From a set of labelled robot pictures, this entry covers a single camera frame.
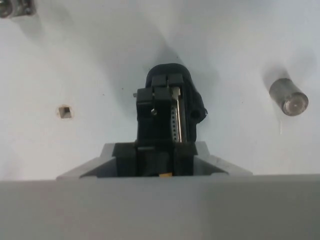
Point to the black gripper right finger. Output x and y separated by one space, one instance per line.
185 160

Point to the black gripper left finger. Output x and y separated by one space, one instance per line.
125 160

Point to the black D-SUB plug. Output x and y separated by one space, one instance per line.
150 125

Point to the white task board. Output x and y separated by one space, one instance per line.
75 62

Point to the metal round peg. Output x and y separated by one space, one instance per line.
287 97

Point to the metal BNC plug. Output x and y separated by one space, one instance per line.
15 7

